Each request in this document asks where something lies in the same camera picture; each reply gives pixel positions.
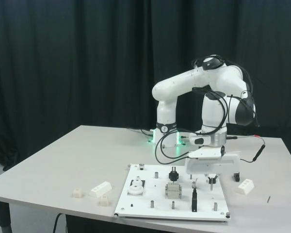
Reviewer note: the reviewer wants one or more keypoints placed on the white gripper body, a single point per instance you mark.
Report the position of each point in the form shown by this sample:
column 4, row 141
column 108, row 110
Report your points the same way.
column 215, row 166

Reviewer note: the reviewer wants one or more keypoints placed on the metal round peg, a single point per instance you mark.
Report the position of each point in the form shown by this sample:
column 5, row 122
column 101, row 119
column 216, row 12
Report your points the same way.
column 156, row 174
column 151, row 204
column 211, row 186

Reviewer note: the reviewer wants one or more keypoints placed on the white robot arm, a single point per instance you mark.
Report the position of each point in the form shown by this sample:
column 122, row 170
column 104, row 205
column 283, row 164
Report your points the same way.
column 174, row 85

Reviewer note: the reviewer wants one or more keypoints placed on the metal square peg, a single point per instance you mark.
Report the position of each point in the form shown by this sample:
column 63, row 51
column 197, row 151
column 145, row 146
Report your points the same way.
column 172, row 205
column 215, row 206

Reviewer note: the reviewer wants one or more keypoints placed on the long white peg holder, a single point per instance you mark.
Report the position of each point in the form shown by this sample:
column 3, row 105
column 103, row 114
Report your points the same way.
column 100, row 189

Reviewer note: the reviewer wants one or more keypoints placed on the grey Ethernet plug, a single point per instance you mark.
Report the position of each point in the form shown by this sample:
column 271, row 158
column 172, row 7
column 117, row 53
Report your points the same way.
column 194, row 184

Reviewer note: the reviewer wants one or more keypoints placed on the flat white mounting plate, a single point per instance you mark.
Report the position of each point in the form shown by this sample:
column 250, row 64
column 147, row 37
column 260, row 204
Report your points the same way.
column 206, row 153

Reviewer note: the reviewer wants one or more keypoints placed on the small black plug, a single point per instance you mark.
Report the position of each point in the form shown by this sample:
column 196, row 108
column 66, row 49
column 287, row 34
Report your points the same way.
column 236, row 176

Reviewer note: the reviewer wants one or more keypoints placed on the black USB plug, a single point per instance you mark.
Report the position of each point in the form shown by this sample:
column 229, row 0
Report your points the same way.
column 194, row 201

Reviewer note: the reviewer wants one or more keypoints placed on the black waterproof plug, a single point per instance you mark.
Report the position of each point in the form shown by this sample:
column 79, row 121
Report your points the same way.
column 173, row 175

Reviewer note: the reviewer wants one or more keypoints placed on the metal D-SUB plug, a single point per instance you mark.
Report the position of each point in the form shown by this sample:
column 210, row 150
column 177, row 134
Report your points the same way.
column 172, row 191

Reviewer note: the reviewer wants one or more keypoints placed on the white task board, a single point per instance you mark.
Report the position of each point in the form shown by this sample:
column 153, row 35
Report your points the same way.
column 160, row 206

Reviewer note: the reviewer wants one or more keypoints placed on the metal BNC plug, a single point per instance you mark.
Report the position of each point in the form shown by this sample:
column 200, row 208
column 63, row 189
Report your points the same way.
column 142, row 166

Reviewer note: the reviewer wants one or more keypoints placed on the white small gear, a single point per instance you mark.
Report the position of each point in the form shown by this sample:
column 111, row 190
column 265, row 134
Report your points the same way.
column 137, row 180

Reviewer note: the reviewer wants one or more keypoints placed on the white large gear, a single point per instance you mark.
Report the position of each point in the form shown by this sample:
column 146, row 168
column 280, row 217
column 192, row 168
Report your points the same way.
column 135, row 190

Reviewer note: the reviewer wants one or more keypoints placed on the small white cube holder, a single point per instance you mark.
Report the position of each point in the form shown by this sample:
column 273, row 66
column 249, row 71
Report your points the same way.
column 79, row 192
column 104, row 201

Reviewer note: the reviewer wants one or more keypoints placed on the black curtain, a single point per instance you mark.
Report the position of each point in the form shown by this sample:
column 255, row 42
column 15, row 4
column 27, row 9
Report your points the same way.
column 87, row 60

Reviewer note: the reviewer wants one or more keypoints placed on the dark table leg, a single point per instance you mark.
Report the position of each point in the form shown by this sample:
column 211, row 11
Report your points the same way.
column 1, row 216

